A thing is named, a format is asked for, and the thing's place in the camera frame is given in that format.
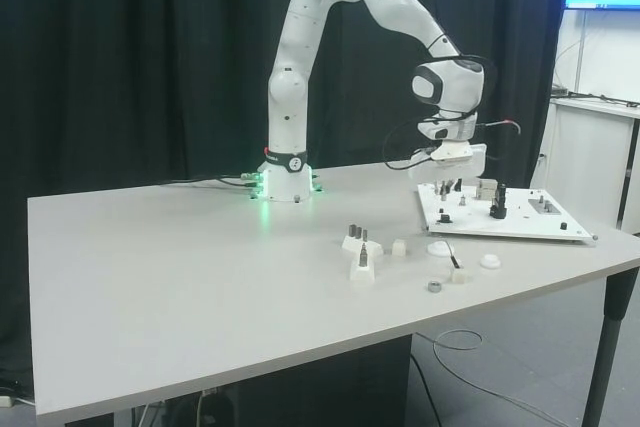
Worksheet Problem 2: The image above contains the white task board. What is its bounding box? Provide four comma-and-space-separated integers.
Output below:
416, 181, 600, 247

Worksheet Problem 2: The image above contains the black table leg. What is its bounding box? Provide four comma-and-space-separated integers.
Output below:
582, 266, 640, 427

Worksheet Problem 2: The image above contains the black floor cable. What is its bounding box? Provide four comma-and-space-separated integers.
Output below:
408, 351, 454, 427

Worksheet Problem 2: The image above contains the white cabinet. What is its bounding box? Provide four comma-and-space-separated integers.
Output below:
529, 94, 640, 237

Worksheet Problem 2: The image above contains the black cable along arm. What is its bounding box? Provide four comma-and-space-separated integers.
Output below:
287, 0, 497, 73

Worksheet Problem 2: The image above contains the grey floor cable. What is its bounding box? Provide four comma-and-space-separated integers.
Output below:
414, 328, 601, 414

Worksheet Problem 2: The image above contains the long white peg holder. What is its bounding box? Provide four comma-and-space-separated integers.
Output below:
341, 233, 384, 256

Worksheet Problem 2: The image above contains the black curtain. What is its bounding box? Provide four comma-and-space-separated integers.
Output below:
0, 0, 577, 401

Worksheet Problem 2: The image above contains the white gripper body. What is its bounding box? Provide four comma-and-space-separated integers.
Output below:
407, 142, 487, 182

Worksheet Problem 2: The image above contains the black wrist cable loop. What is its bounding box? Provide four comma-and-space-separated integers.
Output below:
381, 120, 442, 171

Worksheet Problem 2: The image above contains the white single peg holder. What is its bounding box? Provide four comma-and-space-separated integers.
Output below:
347, 254, 381, 291

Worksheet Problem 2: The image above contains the black base cable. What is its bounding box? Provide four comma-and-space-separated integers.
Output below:
164, 172, 262, 189

